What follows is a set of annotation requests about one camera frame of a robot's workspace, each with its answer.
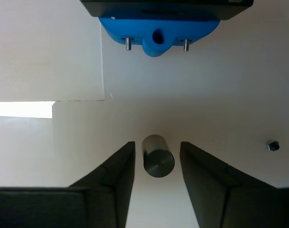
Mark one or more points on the silver threaded stud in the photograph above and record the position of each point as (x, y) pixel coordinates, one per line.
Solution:
(128, 44)
(186, 45)

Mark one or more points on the blue plastic mount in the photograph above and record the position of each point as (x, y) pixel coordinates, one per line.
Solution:
(135, 31)

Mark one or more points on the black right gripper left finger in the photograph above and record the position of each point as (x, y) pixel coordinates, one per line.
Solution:
(63, 206)

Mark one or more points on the grey metal cylinder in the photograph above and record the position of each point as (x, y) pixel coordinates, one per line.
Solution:
(158, 161)

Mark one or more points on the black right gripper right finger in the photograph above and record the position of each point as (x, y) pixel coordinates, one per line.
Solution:
(242, 206)

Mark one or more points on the black block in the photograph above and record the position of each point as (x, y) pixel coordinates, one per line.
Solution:
(166, 7)

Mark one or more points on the black hex screw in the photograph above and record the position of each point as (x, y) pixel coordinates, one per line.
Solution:
(273, 145)

